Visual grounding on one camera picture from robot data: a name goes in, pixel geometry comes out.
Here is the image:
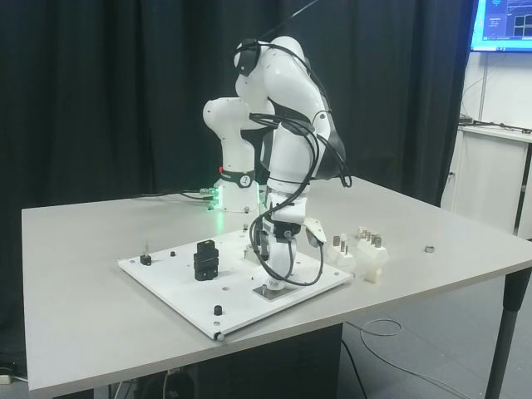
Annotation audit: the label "black curtains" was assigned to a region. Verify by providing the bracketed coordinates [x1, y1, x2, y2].
[0, 0, 479, 371]

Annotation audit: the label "black floor cable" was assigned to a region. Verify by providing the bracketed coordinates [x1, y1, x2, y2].
[340, 340, 372, 399]

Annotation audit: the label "dark grey table leg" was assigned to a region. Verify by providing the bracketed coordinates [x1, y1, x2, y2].
[485, 273, 527, 399]

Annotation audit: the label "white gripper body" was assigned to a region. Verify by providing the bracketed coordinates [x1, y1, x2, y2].
[265, 239, 298, 286]

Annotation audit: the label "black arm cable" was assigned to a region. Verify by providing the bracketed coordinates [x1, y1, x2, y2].
[232, 0, 354, 188]

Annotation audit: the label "thin black cable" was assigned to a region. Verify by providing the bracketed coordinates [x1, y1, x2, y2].
[456, 117, 532, 135]

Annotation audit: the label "black D-SUB plug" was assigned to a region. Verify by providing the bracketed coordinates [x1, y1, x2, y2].
[193, 239, 221, 283]

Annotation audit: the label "grey floor cable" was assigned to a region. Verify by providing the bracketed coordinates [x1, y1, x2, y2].
[359, 318, 532, 394]

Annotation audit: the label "black control box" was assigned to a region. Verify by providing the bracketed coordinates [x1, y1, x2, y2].
[182, 322, 344, 399]

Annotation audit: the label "black looped cable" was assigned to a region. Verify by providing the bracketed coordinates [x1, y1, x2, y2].
[248, 203, 278, 269]

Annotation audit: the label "white task board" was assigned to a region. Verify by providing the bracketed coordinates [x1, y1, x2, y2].
[116, 227, 353, 342]

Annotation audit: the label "blue screen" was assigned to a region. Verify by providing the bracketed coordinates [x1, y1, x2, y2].
[469, 0, 532, 53]

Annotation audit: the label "white peg holder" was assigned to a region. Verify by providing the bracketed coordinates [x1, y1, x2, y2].
[327, 243, 356, 267]
[356, 239, 391, 272]

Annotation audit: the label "white cabinet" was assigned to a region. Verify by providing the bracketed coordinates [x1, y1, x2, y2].
[440, 122, 532, 240]

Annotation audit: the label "black base cable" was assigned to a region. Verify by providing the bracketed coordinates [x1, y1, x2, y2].
[139, 189, 219, 204]

